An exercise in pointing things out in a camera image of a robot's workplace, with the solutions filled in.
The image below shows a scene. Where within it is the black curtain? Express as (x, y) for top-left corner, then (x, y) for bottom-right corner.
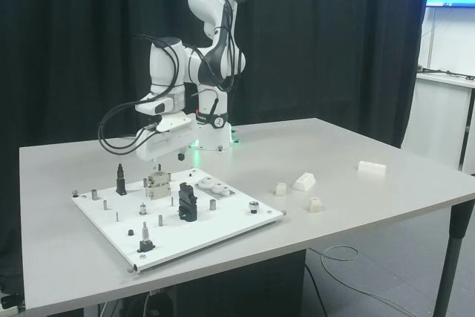
(0, 0), (436, 295)

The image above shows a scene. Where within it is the wide white holder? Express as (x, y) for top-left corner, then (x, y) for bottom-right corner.
(292, 171), (316, 192)

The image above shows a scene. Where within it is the grey waterproof plug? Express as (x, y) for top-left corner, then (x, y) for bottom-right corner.
(146, 169), (172, 189)

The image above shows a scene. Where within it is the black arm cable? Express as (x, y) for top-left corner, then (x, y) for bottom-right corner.
(96, 0), (238, 155)

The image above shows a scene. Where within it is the thin black cable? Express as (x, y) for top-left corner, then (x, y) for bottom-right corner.
(416, 66), (475, 81)

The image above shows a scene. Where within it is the long white holder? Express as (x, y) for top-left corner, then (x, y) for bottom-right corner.
(357, 160), (387, 177)

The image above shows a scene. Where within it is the white task board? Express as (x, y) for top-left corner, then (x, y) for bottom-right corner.
(70, 166), (289, 273)

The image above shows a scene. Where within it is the black table leg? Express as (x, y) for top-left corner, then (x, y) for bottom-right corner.
(433, 203), (475, 317)

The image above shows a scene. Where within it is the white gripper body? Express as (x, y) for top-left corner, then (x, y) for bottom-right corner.
(135, 120), (199, 164)

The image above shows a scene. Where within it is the grey floor cable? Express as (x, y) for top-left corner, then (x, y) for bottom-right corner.
(319, 244), (450, 313)

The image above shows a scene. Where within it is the black D-SUB plug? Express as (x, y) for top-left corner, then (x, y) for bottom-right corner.
(175, 181), (198, 223)

